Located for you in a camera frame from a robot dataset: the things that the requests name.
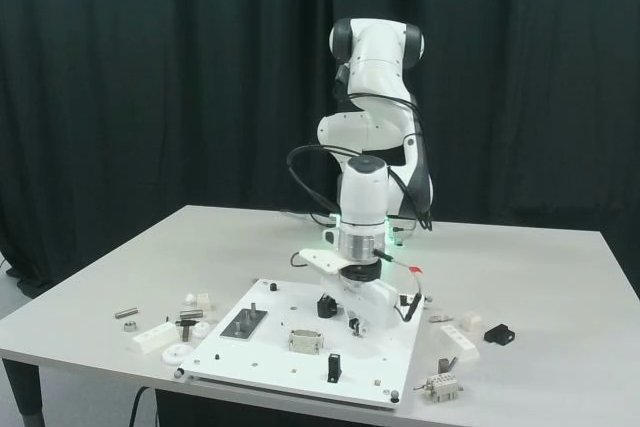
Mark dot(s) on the metal round peg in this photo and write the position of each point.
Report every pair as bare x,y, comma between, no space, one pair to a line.
125,313

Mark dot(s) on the white cube holder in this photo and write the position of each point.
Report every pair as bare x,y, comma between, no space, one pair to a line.
203,301
471,321

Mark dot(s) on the long white peg holder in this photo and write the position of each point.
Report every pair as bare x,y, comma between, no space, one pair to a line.
154,339
457,343

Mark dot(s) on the grey waterproof plug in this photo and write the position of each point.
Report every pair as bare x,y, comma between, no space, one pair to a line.
442,381

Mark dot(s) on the white box with dark window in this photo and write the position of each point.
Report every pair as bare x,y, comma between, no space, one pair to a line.
331,237

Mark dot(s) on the metal square peg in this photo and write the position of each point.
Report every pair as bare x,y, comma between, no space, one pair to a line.
446,364

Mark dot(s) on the small flat metal key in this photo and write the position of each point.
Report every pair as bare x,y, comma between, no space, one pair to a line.
442,318

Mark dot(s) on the metal nut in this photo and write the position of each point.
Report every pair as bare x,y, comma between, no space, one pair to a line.
131,326

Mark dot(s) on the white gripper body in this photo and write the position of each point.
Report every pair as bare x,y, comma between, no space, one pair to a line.
375,302

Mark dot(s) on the black curtain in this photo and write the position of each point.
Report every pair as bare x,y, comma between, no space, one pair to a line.
150,72

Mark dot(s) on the white large gear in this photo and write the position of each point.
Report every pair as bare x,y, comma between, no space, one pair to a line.
176,354

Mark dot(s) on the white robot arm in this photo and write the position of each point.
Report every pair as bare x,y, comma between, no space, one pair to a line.
365,192

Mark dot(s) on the black table leg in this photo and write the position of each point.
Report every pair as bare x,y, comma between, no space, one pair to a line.
25,389

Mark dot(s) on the white medium gear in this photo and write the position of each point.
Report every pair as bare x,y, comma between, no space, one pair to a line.
201,331

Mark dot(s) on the white small gear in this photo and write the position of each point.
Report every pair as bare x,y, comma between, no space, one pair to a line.
189,298

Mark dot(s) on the white task board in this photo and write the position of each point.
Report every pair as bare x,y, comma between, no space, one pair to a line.
270,357

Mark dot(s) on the thin black rod red tag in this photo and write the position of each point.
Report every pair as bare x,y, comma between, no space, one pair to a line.
411,307

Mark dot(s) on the flat white mounting plate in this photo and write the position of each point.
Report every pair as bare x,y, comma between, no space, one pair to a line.
325,258

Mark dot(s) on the black plug block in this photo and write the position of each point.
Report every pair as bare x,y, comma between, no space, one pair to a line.
500,335

